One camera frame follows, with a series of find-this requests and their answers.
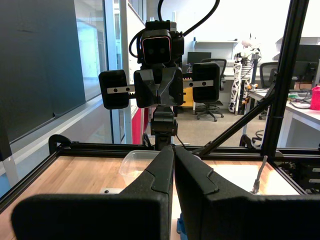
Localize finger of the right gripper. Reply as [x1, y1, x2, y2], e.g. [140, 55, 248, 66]
[158, 66, 184, 107]
[133, 68, 162, 109]

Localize red panel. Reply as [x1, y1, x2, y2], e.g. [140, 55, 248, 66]
[131, 107, 151, 145]

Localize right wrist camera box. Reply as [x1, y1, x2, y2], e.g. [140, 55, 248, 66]
[141, 29, 173, 65]

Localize black computer monitor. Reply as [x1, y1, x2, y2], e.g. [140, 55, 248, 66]
[291, 44, 320, 85]
[186, 51, 212, 65]

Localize white taskboard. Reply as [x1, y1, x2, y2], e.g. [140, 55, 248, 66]
[199, 159, 302, 196]

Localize grey RJ45 plug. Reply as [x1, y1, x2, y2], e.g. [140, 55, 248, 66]
[249, 154, 269, 195]

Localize blue D-sub connector block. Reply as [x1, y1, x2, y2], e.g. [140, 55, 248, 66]
[176, 212, 186, 237]

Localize right arm looping cable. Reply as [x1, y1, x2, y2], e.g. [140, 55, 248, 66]
[128, 31, 144, 60]

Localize aluminium bar block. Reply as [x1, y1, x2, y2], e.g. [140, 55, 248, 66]
[99, 186, 124, 195]

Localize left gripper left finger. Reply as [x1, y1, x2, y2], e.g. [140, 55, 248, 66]
[11, 145, 175, 240]

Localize white lattice robot figure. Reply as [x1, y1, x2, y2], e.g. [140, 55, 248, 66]
[228, 32, 262, 117]

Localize white wall shelf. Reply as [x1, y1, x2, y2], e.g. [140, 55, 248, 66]
[193, 39, 240, 55]

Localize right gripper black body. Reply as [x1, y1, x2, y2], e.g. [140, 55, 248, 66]
[98, 62, 221, 110]

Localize clear plastic tub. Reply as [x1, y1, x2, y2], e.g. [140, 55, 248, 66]
[118, 149, 161, 188]

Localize red container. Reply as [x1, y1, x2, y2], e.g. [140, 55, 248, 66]
[309, 84, 320, 111]

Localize right arm long cable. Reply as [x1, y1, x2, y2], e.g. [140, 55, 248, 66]
[157, 0, 221, 36]

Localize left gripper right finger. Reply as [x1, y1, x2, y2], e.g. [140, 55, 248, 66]
[174, 146, 320, 240]

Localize white office desk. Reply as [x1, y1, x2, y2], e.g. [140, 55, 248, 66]
[246, 89, 320, 148]

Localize yellow cabinet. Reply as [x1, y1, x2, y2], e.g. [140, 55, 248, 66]
[182, 86, 194, 107]

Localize black office chair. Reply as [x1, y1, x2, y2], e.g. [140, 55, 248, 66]
[257, 61, 279, 121]
[194, 58, 228, 123]

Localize black aluminium frame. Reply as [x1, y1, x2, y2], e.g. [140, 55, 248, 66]
[0, 0, 320, 208]

